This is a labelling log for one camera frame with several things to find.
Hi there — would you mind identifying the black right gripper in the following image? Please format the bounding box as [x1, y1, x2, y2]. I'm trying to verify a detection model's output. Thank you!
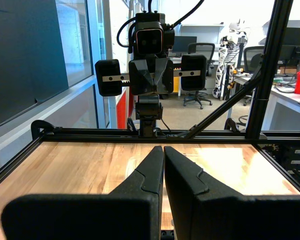
[94, 54, 208, 97]

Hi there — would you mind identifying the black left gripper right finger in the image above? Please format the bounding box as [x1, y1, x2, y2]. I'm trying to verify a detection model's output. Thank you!
[163, 146, 300, 240]

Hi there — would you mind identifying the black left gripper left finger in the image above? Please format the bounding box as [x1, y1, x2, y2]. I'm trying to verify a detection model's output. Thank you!
[0, 146, 165, 240]

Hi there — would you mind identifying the red cabinet panel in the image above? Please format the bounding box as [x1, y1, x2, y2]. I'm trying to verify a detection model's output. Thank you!
[115, 89, 129, 130]

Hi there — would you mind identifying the dark computer monitor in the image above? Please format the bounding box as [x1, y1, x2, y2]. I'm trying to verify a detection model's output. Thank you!
[277, 26, 300, 69]
[173, 35, 198, 55]

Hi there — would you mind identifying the black office chair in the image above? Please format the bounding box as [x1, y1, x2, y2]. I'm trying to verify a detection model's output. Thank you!
[182, 42, 216, 110]

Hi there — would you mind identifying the white lattice humanoid figure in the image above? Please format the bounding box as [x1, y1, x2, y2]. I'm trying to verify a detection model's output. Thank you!
[213, 18, 249, 98]

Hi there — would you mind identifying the black controller box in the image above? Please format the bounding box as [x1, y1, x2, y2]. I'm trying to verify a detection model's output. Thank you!
[261, 143, 300, 177]

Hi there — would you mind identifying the grey mesh office chair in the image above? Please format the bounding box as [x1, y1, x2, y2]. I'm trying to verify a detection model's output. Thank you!
[241, 45, 266, 106]

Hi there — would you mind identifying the white work desk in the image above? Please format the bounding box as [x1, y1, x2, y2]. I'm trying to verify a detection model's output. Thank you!
[233, 74, 300, 131]

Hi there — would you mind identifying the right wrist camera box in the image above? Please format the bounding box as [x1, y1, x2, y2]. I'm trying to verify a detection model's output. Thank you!
[134, 12, 176, 56]

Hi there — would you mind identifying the black curved frame bracket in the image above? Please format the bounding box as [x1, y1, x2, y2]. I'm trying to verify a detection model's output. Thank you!
[224, 117, 241, 131]
[30, 119, 56, 136]

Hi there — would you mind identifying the black aluminium frame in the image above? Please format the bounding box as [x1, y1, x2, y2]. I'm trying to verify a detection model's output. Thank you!
[0, 0, 300, 194]

